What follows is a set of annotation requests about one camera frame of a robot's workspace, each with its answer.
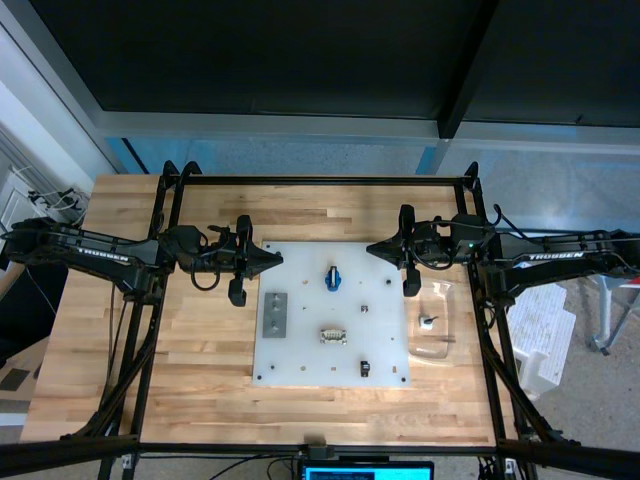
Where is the black table-level camera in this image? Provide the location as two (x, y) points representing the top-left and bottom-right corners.
(299, 433), (334, 459)

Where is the grey metal plate with pegs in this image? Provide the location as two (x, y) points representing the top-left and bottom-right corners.
(260, 291), (290, 341)

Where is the black room pillar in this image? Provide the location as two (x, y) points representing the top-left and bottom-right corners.
(437, 0), (504, 140)

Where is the white task board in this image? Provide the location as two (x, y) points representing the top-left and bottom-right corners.
(252, 241), (412, 389)

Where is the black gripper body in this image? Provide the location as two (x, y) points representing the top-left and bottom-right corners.
(398, 204), (454, 298)
(190, 214), (255, 307)

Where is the black and white cable bundle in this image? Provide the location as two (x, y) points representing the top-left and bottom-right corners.
(27, 187), (89, 224)

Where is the brown cardboard box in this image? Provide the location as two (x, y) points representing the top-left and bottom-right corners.
(0, 337), (51, 401)

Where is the clear plastic tub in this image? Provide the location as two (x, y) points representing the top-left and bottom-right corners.
(407, 279), (459, 362)

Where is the black metal frame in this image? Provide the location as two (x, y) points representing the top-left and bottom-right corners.
(0, 159), (640, 480)

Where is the grey metal rolling frame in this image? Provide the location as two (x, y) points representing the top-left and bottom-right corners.
(589, 272), (640, 357)

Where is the blue plastic connector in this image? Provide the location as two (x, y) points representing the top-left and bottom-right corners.
(322, 264), (346, 292)

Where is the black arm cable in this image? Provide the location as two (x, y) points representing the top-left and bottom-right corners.
(191, 269), (222, 292)

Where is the white styrofoam block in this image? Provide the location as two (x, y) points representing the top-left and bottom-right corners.
(504, 284), (576, 401)

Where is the laptop screen with blue edge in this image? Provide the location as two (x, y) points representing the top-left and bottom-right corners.
(298, 459), (435, 480)

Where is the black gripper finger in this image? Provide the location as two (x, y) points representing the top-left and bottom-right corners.
(367, 249), (401, 269)
(251, 240), (284, 261)
(249, 258), (284, 279)
(366, 232), (401, 252)

